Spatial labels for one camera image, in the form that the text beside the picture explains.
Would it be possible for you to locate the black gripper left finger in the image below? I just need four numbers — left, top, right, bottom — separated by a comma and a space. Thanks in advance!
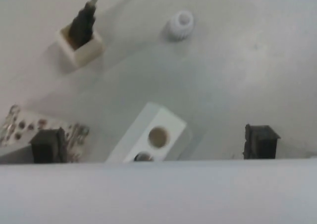
0, 126, 67, 164

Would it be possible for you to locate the black USB plug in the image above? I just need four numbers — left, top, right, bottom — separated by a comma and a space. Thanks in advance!
70, 0, 109, 48

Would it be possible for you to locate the small white square holder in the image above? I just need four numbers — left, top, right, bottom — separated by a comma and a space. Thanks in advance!
54, 26, 104, 69

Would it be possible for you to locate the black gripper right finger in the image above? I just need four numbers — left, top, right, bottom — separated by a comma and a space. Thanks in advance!
243, 123, 282, 160

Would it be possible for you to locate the thick metal round peg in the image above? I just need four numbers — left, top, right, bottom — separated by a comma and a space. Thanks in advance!
133, 152, 153, 163

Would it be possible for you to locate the metal D-SUB connector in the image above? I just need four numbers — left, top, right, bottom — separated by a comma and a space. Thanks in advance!
0, 104, 90, 163

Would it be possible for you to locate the white small gear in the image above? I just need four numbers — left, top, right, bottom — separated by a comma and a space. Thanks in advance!
162, 9, 195, 42

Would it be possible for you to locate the white holder with holes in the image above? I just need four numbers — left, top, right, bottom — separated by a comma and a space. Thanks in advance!
105, 101, 189, 163

